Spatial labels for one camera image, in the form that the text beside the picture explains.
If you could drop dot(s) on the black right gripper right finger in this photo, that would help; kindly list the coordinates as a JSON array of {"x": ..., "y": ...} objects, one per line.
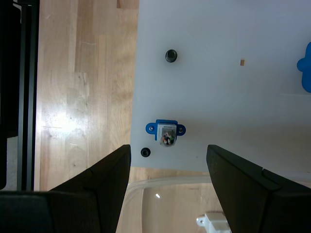
[{"x": 262, "y": 206}]

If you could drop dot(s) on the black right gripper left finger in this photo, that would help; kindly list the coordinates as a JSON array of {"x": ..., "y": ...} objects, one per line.
[{"x": 73, "y": 206}]

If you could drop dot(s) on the white taskboard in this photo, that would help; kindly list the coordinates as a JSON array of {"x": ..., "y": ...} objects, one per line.
[{"x": 218, "y": 97}]

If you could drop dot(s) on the black board corner screw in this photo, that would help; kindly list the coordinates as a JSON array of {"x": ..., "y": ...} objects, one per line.
[{"x": 145, "y": 152}]

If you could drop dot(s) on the clear plastic tub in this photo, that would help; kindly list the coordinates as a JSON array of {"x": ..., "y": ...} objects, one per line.
[{"x": 170, "y": 206}]

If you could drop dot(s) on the blue clamp with black block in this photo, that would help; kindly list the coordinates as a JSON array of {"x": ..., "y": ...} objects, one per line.
[{"x": 306, "y": 72}]

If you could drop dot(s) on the black knurled knob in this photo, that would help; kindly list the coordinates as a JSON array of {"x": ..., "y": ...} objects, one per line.
[{"x": 171, "y": 56}]

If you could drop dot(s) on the white connector mount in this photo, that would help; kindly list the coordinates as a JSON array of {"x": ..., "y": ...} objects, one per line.
[{"x": 213, "y": 223}]

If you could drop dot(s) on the blue RJ45 socket mount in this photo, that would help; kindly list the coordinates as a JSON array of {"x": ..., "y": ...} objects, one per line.
[{"x": 150, "y": 128}]

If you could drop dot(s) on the black table frame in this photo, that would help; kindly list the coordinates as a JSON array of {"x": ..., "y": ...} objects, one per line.
[{"x": 29, "y": 97}]

